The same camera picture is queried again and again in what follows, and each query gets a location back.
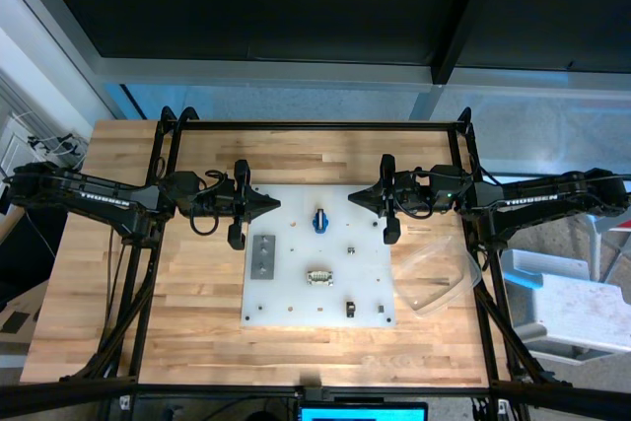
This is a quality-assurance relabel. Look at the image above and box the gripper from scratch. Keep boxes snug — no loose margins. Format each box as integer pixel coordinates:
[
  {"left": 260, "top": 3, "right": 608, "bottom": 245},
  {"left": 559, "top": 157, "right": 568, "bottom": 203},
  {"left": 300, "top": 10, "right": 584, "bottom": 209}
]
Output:
[
  {"left": 216, "top": 159, "right": 282, "bottom": 250},
  {"left": 347, "top": 154, "right": 423, "bottom": 246}
]

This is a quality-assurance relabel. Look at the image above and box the grey metal plate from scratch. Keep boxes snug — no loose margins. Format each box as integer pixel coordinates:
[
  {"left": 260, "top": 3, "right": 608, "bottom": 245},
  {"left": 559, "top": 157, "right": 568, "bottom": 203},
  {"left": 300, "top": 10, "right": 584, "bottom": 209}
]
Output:
[{"left": 250, "top": 233, "right": 276, "bottom": 280}]

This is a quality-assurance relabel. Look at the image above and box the white task board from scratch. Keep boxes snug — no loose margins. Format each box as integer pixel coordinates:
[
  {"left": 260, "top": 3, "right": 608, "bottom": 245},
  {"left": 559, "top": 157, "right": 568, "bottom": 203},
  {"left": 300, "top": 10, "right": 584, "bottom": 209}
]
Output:
[{"left": 240, "top": 183, "right": 398, "bottom": 327}]

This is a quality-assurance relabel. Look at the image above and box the screen with blue edge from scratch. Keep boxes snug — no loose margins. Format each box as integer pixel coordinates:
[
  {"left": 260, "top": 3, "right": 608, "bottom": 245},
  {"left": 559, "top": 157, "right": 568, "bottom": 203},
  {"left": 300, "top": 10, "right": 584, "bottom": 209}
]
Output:
[{"left": 298, "top": 400, "right": 429, "bottom": 421}]

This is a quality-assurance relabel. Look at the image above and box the white step stool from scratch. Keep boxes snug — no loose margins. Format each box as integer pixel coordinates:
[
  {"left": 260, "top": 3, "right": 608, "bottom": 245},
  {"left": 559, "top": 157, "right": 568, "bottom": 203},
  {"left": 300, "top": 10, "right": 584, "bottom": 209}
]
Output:
[{"left": 511, "top": 247, "right": 631, "bottom": 366}]

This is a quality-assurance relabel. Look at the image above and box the cardboard box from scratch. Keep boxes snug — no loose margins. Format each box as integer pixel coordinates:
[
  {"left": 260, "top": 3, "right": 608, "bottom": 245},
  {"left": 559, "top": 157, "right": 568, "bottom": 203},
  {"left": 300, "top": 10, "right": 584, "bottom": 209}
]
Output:
[{"left": 0, "top": 280, "right": 50, "bottom": 346}]

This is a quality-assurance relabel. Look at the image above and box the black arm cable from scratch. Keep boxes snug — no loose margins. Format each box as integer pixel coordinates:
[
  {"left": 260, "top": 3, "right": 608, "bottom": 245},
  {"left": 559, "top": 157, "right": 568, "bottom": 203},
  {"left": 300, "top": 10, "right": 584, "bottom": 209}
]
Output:
[{"left": 189, "top": 169, "right": 228, "bottom": 238}]

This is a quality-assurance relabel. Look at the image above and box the black metal frame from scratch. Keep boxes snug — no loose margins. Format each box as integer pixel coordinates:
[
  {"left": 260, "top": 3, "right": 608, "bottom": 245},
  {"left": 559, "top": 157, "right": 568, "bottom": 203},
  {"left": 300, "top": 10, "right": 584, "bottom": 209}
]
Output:
[{"left": 0, "top": 105, "right": 631, "bottom": 421}]

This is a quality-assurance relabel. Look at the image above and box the black post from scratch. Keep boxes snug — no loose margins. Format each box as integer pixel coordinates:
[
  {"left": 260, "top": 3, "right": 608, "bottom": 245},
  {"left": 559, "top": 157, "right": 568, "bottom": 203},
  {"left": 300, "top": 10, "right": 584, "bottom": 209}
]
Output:
[{"left": 431, "top": 0, "right": 495, "bottom": 86}]

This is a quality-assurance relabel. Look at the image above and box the bundle of loose cables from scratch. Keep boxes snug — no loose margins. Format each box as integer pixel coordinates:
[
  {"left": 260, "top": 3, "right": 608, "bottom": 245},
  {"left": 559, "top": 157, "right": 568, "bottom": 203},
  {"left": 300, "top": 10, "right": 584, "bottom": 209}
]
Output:
[{"left": 24, "top": 132, "right": 86, "bottom": 161}]

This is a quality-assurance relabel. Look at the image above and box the white tubular chair frame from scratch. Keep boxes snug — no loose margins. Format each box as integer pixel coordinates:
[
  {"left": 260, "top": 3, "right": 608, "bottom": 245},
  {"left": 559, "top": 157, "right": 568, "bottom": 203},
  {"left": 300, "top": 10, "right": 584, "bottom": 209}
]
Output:
[{"left": 588, "top": 216, "right": 631, "bottom": 290}]

